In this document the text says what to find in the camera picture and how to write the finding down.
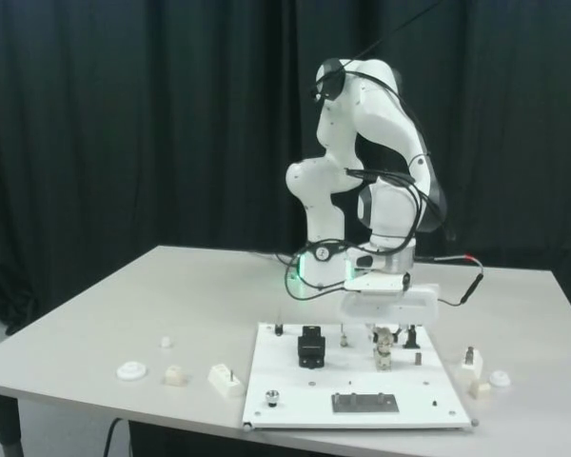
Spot small cream cube holder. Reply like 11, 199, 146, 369
467, 378, 492, 399
164, 365, 190, 386

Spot black looped wrist cable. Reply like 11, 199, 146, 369
285, 242, 410, 302

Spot white task board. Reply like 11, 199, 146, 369
240, 321, 473, 420

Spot black D-SUB plug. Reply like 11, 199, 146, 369
297, 326, 325, 370

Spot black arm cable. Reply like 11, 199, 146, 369
311, 0, 451, 239

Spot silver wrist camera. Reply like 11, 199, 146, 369
361, 273, 413, 292

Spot black floor cable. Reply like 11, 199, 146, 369
105, 417, 130, 457

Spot black under-table cabinet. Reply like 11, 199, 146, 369
128, 418, 482, 457

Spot white peg holder block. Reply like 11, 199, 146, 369
460, 349, 484, 382

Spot black curtains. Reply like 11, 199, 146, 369
0, 0, 571, 337

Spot long white peg holder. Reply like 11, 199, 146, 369
207, 364, 243, 398

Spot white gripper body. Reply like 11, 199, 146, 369
340, 284, 442, 330

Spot white large gear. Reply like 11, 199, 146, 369
116, 361, 148, 382

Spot thin black rod on wire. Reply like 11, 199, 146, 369
411, 251, 485, 307

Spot black table leg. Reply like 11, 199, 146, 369
0, 392, 20, 457

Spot flat white mounting plate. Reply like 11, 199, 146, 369
344, 274, 409, 292

